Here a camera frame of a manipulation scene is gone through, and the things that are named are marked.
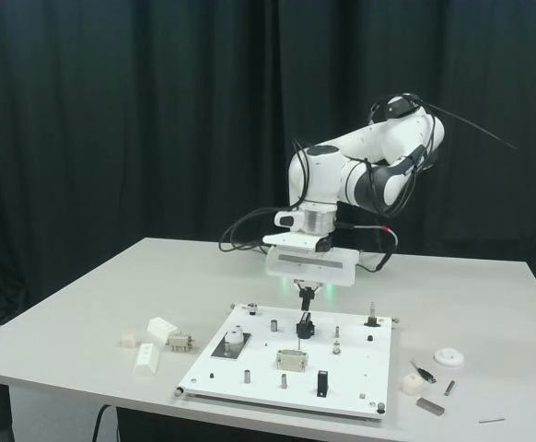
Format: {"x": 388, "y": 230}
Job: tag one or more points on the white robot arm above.
{"x": 369, "y": 138}

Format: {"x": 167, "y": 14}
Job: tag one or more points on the white holder with holes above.
{"x": 144, "y": 360}
{"x": 162, "y": 329}

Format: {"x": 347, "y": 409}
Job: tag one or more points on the metal square peg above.
{"x": 283, "y": 380}

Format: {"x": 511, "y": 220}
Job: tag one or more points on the metal bolt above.
{"x": 372, "y": 315}

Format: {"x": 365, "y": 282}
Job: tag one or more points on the beige metal waterproof plug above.
{"x": 179, "y": 343}

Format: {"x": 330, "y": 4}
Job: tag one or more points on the small metal round peg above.
{"x": 449, "y": 387}

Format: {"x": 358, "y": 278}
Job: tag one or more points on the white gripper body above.
{"x": 311, "y": 271}

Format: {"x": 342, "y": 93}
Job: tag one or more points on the metal BNC plug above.
{"x": 337, "y": 348}

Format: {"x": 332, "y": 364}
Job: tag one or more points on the thin black rod red tag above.
{"x": 360, "y": 226}

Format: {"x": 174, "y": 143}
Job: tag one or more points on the metal square peg bar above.
{"x": 431, "y": 405}

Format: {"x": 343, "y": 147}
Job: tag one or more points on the small white block holder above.
{"x": 127, "y": 340}

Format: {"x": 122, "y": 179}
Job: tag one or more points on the black curtain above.
{"x": 111, "y": 115}

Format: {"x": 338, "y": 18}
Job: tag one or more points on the white large gear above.
{"x": 448, "y": 358}

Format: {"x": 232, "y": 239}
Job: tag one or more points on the thin metal pin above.
{"x": 492, "y": 419}

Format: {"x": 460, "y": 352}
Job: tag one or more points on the white task board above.
{"x": 268, "y": 368}

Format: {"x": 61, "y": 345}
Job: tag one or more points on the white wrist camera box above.
{"x": 287, "y": 219}

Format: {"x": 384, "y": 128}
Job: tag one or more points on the black USB plug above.
{"x": 428, "y": 375}

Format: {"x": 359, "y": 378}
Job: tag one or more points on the white small gear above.
{"x": 235, "y": 336}

